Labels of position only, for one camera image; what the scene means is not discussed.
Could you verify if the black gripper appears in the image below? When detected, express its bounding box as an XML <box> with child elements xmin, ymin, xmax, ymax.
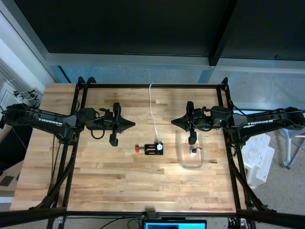
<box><xmin>171</xmin><ymin>101</ymin><xmax>214</xmax><ymax>145</ymax></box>
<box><xmin>91</xmin><ymin>103</ymin><xmax>136</xmax><ymax>146</ymax></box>

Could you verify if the black vise red knob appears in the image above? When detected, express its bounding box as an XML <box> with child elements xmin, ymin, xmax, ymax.
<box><xmin>135</xmin><ymin>143</ymin><xmax>164</xmax><ymax>156</ymax></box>

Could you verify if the clear plastic tub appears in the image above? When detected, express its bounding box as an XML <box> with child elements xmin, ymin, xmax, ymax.
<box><xmin>175</xmin><ymin>132</ymin><xmax>207</xmax><ymax>171</ymax></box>

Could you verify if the white foam packing block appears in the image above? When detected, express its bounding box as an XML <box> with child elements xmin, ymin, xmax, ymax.
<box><xmin>240</xmin><ymin>133</ymin><xmax>276</xmax><ymax>190</ymax></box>

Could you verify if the blue laptop screen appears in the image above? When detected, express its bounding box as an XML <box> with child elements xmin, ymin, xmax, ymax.
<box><xmin>142</xmin><ymin>219</ymin><xmax>207</xmax><ymax>229</ymax></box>

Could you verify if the grey metal stand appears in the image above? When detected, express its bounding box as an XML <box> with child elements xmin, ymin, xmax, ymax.
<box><xmin>274</xmin><ymin>128</ymin><xmax>305</xmax><ymax>170</ymax></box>

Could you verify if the brown cardboard box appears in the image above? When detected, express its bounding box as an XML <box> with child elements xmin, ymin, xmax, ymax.
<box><xmin>0</xmin><ymin>159</ymin><xmax>24</xmax><ymax>198</ymax></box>

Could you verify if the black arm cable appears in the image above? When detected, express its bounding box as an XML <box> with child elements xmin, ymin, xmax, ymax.
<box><xmin>90</xmin><ymin>107</ymin><xmax>114</xmax><ymax>140</ymax></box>
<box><xmin>192</xmin><ymin>106</ymin><xmax>235</xmax><ymax>132</ymax></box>

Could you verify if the white power cable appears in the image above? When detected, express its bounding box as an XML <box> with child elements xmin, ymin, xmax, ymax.
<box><xmin>148</xmin><ymin>82</ymin><xmax>161</xmax><ymax>144</ymax></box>

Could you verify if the black metal frame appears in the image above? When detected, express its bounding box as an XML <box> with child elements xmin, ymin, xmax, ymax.
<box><xmin>0</xmin><ymin>76</ymin><xmax>305</xmax><ymax>229</ymax></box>

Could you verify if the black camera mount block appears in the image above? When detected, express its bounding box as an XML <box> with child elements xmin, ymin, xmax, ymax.
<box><xmin>145</xmin><ymin>207</ymin><xmax>159</xmax><ymax>219</ymax></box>

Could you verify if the black white cable bundle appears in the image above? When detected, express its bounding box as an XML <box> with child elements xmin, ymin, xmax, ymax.
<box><xmin>11</xmin><ymin>88</ymin><xmax>40</xmax><ymax>102</ymax></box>

